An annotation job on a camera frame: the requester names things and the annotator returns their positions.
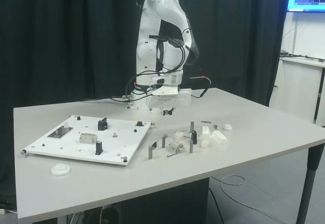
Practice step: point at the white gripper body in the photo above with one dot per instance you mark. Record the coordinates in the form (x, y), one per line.
(170, 100)

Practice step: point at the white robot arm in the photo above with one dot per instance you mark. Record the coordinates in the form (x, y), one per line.
(152, 43)

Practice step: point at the small metal bolt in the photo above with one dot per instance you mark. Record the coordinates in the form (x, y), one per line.
(215, 126)

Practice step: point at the white medium gear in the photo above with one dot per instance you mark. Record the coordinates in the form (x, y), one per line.
(179, 135)

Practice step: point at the metal round peg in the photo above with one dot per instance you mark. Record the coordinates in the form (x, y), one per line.
(163, 141)
(171, 154)
(192, 127)

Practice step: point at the black round plug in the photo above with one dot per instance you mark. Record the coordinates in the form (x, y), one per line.
(139, 123)

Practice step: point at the small black plug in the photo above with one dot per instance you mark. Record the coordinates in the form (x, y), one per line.
(154, 145)

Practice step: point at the white metal plug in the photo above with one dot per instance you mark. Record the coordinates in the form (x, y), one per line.
(175, 146)

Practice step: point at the flat metal strip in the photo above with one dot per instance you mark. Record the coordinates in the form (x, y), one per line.
(206, 121)

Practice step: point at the tall white holder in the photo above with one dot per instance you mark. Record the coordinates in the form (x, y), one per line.
(205, 130)

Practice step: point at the metal square peg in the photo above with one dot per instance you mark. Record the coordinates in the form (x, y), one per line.
(190, 146)
(149, 152)

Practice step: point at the wide white holder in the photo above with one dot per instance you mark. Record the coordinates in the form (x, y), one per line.
(220, 138)

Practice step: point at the white small gear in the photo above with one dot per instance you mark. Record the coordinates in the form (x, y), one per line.
(227, 127)

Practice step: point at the black D-SUB plug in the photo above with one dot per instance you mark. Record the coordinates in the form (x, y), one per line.
(102, 125)

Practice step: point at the black upright plug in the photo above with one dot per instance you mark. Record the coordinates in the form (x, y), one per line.
(98, 148)

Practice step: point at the white task board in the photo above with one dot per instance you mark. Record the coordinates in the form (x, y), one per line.
(83, 142)

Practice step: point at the white large gear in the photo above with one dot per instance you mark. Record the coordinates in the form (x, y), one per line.
(60, 170)

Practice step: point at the black curtain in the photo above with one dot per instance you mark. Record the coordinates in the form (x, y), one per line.
(63, 43)

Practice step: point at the white cabinet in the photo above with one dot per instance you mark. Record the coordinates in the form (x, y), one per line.
(297, 89)

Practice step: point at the black table leg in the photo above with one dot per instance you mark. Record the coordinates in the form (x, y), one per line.
(311, 183)

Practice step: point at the white power strip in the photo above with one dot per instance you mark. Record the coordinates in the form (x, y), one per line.
(2, 211)

